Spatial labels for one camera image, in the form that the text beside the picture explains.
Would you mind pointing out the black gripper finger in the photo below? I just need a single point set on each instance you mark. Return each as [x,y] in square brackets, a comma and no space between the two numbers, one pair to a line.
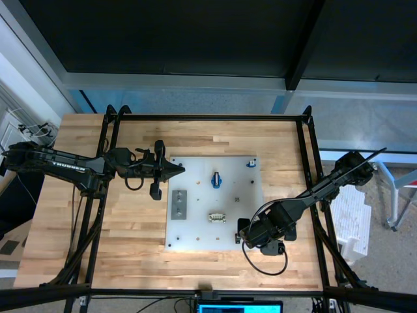
[171,173]
[171,165]

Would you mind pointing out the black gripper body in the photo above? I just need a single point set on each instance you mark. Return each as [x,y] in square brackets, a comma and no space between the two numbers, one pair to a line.
[243,225]
[158,148]

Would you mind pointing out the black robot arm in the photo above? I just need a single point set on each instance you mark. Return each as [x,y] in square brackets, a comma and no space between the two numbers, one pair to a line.
[65,166]
[312,195]

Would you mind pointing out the black bar holder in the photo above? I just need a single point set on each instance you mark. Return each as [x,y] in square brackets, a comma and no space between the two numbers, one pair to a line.
[238,239]

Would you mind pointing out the white taskboard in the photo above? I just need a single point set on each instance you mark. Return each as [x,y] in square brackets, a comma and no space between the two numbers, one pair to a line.
[189,228]

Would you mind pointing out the beige connector housing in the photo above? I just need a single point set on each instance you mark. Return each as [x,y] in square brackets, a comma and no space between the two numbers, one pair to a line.
[217,217]

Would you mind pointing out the grey metal plate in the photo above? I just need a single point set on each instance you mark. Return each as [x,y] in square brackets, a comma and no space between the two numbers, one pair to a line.
[174,208]

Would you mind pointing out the blue connector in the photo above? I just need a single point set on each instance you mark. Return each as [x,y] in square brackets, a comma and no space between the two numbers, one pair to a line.
[216,186]

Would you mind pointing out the small blue white socket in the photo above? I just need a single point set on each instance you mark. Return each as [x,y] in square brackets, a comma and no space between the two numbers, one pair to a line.
[248,164]

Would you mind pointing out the white styrofoam block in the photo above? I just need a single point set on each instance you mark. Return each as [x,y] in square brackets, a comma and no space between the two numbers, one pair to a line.
[352,221]

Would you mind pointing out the grey metal stand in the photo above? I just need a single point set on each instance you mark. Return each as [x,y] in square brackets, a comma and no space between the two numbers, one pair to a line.
[394,195]

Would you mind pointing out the brown cardboard box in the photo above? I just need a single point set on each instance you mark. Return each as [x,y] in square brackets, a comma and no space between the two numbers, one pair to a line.
[13,238]

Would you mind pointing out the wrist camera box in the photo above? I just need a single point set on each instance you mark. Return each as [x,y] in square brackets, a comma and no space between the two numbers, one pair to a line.
[272,250]

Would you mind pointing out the black aluminium frame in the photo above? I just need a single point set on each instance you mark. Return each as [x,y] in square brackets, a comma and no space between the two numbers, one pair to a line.
[208,116]

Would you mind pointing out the small black camera mount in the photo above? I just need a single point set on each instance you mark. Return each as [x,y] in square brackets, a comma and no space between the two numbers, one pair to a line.
[208,294]

